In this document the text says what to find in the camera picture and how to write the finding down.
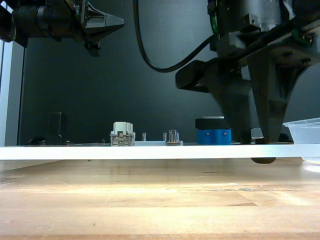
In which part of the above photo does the silver M12 hex nut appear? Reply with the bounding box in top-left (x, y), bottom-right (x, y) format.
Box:
top-left (249, 127), bottom-right (264, 140)

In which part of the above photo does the blue and black connector socket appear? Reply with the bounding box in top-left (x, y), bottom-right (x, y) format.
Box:
top-left (194, 116), bottom-right (233, 145)

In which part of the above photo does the clear plastic tub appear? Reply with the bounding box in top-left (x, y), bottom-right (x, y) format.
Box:
top-left (282, 117), bottom-right (320, 163)

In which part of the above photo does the black round foot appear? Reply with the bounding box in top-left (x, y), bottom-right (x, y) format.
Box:
top-left (251, 156), bottom-right (277, 165)

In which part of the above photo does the small metal connector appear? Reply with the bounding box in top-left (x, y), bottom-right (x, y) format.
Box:
top-left (164, 129), bottom-right (184, 146)

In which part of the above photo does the white plastic board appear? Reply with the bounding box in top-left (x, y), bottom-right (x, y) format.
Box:
top-left (0, 142), bottom-right (320, 161)

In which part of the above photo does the aluminium block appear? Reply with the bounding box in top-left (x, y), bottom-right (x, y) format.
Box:
top-left (134, 140), bottom-right (185, 147)

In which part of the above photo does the beige connector housing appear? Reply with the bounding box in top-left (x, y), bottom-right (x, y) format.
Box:
top-left (109, 121), bottom-right (137, 147)

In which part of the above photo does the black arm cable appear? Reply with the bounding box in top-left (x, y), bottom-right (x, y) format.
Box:
top-left (132, 0), bottom-right (213, 74)

